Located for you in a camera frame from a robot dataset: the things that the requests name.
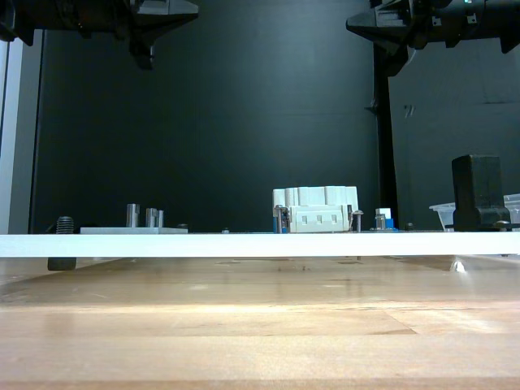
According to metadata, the beige many-pin connector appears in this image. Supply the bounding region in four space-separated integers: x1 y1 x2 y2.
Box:
271 185 360 234

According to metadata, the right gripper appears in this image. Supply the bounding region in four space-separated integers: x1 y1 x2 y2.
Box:
345 0 520 78

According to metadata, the white task board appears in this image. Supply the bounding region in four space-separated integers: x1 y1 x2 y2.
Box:
0 226 520 271

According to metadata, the clear plastic container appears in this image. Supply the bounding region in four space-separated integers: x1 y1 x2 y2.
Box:
428 193 520 233

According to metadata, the blue socket block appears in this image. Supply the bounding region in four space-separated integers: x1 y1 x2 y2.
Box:
375 207 395 232
275 206 292 234

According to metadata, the black block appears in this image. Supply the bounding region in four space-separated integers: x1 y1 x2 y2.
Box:
451 154 512 232

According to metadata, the black threaded stud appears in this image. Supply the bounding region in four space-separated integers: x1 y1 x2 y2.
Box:
56 215 76 236

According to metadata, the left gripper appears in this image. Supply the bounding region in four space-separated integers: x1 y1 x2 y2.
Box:
0 0 200 71

